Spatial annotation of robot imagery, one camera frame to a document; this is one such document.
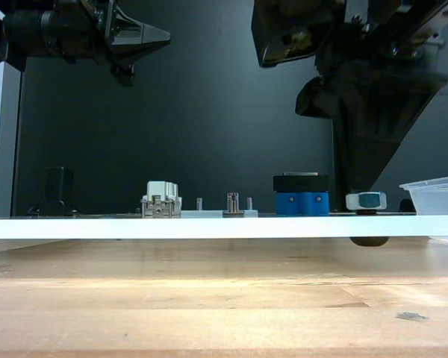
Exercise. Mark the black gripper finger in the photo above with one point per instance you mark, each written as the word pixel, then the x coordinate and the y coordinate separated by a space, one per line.
pixel 149 31
pixel 392 123
pixel 354 130
pixel 134 50

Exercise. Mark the silver M12 hex nut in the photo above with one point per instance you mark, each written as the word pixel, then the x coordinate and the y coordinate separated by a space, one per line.
pixel 358 201

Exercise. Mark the black plug block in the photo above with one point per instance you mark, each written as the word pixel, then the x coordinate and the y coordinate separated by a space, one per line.
pixel 301 183

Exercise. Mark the clear plastic tub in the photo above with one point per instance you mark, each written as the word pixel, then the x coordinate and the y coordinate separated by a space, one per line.
pixel 440 195

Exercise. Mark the silver metal pin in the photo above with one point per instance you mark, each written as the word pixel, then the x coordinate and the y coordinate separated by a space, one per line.
pixel 199 204
pixel 249 203

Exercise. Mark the small silver metal terminal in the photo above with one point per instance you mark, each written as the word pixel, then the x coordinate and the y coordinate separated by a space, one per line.
pixel 233 203

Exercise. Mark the grey connector housing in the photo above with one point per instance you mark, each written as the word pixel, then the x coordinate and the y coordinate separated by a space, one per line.
pixel 160 197

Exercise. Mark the clear acrylic plate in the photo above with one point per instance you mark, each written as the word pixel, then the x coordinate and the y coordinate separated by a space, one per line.
pixel 209 214

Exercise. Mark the white board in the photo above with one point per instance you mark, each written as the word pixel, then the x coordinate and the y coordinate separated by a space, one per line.
pixel 209 227

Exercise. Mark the blue double-lobed mount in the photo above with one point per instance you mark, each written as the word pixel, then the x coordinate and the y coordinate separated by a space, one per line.
pixel 302 205

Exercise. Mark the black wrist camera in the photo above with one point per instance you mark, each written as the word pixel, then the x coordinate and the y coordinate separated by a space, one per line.
pixel 291 33

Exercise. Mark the black bracket block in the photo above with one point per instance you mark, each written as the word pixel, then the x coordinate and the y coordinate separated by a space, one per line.
pixel 59 186

